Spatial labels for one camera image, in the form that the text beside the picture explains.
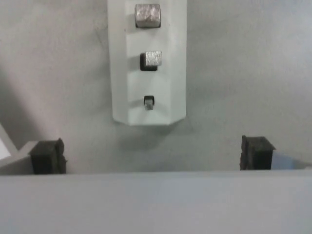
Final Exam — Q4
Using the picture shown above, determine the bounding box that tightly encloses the white peg holder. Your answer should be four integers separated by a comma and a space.
107, 0, 188, 126

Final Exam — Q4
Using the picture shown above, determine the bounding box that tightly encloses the large metal square peg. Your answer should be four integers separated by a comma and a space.
134, 3, 162, 28

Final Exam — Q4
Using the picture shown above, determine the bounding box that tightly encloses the white task board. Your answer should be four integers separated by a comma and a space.
0, 123, 20, 159

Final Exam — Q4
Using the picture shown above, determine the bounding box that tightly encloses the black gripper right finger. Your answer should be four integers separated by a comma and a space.
239, 135, 312, 171

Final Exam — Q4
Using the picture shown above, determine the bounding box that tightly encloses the medium metal square peg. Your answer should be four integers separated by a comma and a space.
143, 50, 163, 67

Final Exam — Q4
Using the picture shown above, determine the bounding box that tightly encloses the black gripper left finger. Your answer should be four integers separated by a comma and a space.
0, 137, 68, 176

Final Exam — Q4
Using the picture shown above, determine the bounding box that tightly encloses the small metal square peg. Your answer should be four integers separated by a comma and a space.
144, 96, 155, 111

